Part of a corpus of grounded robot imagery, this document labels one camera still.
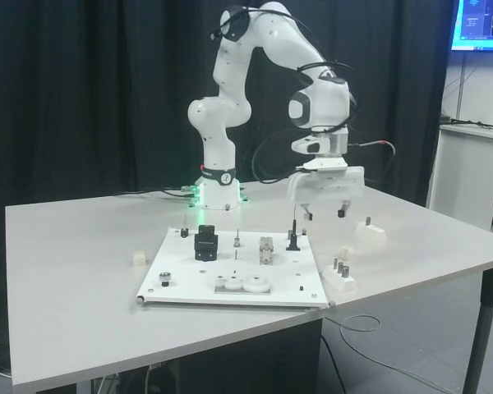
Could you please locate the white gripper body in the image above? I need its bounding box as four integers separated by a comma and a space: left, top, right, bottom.
289, 166, 365, 204

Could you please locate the white square peg holder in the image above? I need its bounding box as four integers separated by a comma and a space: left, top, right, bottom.
354, 221, 386, 248

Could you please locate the white three-hole peg holder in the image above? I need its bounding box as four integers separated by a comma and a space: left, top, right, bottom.
320, 262, 358, 294

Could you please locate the flat white mounting plate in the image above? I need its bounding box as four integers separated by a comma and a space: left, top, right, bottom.
297, 158, 348, 172

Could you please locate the grey rectangular connector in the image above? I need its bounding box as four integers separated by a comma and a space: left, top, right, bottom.
257, 236, 274, 264

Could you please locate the white task board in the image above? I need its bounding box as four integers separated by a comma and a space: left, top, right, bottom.
135, 227, 337, 309

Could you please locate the white large gear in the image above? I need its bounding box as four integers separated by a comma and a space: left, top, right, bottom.
242, 274, 269, 294

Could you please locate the black D-SUB plug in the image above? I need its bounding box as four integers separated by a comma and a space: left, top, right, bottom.
193, 224, 221, 263

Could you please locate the white cabinet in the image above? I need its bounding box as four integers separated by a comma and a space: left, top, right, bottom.
425, 121, 493, 239

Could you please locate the dark box under table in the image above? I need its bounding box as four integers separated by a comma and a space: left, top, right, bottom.
90, 318, 324, 394

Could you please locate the dark table leg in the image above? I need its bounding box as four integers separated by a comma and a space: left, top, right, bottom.
463, 264, 493, 394

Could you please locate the blue screen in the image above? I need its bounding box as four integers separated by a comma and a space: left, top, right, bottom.
449, 0, 493, 53

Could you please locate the black curtain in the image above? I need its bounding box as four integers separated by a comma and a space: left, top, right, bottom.
0, 0, 461, 218

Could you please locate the black plug with thin cable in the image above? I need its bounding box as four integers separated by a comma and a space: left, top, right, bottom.
286, 204, 302, 252

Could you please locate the silver wrist ring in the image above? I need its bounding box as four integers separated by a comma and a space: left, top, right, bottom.
314, 130, 350, 159

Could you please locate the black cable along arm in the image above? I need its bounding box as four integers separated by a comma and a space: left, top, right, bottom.
208, 2, 361, 185

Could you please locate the black floor cable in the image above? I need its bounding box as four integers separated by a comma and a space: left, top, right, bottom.
320, 334, 347, 394

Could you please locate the grey floor cable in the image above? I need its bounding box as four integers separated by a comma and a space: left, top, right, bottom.
337, 314, 474, 394

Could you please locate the black base cable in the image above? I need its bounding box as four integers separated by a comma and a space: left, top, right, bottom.
121, 185, 200, 201

